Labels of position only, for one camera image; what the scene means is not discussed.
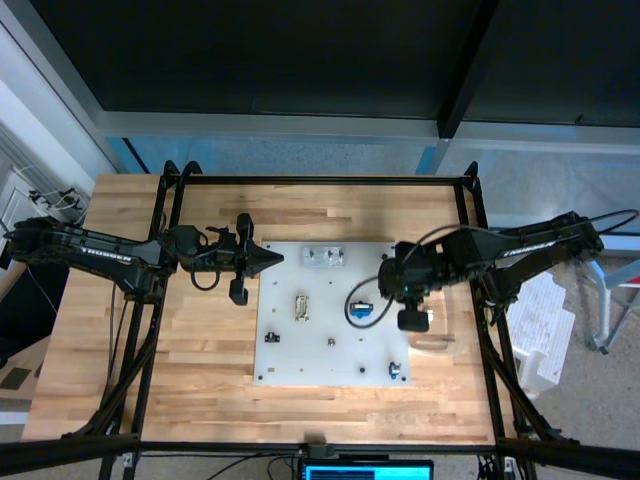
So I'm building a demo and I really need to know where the grey metal stand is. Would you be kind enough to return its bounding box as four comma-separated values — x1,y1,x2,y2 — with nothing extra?
579,249,640,354

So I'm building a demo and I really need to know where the aluminium block with posts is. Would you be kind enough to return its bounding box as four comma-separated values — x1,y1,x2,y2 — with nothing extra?
300,245,347,269

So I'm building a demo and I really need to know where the white foam packaging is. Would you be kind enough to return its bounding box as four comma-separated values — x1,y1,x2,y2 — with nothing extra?
504,274,576,401

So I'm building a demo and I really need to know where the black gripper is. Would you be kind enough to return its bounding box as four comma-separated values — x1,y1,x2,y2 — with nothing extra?
189,213,285,306
377,242,444,332

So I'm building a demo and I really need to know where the black white cable bundle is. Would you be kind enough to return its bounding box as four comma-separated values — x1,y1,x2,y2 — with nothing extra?
27,185,85,211

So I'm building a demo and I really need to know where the black metal frame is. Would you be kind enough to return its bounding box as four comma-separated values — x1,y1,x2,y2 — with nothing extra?
0,173,640,480

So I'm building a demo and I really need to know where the laptop screen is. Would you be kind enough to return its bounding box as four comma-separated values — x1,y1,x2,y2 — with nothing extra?
298,459,435,480

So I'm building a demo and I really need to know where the white task board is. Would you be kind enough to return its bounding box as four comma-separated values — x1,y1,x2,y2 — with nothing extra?
253,241,414,389

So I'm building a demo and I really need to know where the black pillar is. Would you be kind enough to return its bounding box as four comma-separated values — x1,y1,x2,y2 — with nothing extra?
437,0,501,140

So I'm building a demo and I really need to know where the black flat pad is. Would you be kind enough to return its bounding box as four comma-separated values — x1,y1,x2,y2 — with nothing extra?
0,367,30,391

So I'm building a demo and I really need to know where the clear plastic tub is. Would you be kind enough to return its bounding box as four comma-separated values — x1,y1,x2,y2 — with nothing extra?
407,279,460,358

